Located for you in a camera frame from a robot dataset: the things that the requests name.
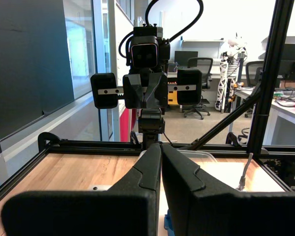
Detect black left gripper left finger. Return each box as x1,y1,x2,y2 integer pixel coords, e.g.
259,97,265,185
1,144,162,236

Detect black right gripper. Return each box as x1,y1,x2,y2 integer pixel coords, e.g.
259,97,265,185
90,69,203,110

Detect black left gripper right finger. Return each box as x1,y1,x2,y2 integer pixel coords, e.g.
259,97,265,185
161,144,295,236

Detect grey RJ45 plug with cable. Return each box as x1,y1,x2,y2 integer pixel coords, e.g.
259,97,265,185
236,152,254,191

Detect blue and black connector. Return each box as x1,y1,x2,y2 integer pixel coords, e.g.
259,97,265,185
163,208,174,233

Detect yellow cabinet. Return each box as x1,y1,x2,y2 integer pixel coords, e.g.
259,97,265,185
167,85,179,106

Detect red partition panel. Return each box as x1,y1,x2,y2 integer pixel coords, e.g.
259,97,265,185
119,108,138,143

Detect black office chair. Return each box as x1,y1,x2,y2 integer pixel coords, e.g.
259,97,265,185
181,57,214,120
244,60,264,118

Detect black computer monitor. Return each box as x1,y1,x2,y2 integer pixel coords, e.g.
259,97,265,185
276,43,295,83
174,51,199,66

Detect clear plastic tub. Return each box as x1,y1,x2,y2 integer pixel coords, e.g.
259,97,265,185
179,150,218,164

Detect white lattice figure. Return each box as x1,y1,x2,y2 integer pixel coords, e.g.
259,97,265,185
215,31,249,114

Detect white shelf desk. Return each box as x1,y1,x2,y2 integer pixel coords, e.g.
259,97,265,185
180,38,226,59

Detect white office desk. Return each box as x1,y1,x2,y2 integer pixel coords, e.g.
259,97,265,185
232,87,295,146

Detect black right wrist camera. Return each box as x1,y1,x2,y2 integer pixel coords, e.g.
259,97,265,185
130,35,160,69

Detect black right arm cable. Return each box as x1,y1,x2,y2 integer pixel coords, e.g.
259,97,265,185
118,0,204,66

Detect black aluminium frame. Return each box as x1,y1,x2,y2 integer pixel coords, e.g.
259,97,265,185
0,0,295,209

